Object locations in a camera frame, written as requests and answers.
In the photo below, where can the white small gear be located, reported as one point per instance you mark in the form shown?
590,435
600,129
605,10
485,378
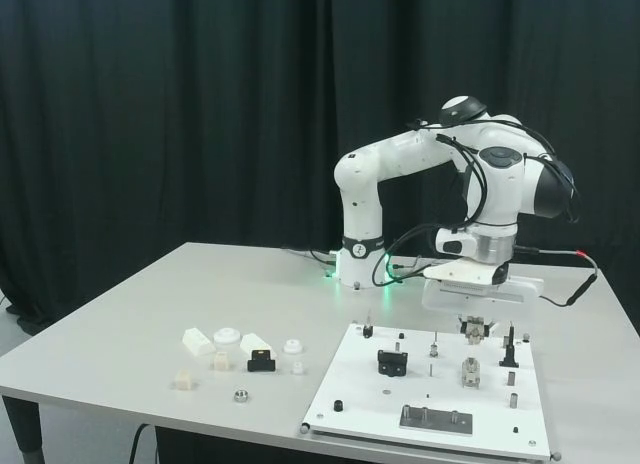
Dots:
298,369

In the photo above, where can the white task board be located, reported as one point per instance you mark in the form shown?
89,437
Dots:
360,384

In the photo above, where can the black curtain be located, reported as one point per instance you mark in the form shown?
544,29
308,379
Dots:
150,109

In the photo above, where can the black table leg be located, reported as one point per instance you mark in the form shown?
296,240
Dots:
22,429

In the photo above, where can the white large gear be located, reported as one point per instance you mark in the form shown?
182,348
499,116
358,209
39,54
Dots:
226,336

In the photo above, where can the metal nut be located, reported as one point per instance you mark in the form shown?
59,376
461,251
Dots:
241,397

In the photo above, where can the black holder block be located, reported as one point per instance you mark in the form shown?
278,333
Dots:
261,362

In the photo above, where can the long white holder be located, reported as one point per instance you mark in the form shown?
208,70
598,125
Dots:
257,345
197,341

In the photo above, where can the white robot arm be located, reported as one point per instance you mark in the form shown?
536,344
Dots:
410,156

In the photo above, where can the black USB plug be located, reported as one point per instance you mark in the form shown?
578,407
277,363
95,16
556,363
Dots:
509,351

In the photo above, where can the metal BNC plug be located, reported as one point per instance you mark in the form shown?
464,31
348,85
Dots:
434,352

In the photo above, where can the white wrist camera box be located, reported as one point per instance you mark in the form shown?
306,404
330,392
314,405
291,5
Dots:
455,243

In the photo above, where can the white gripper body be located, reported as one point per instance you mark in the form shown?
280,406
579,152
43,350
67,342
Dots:
520,286

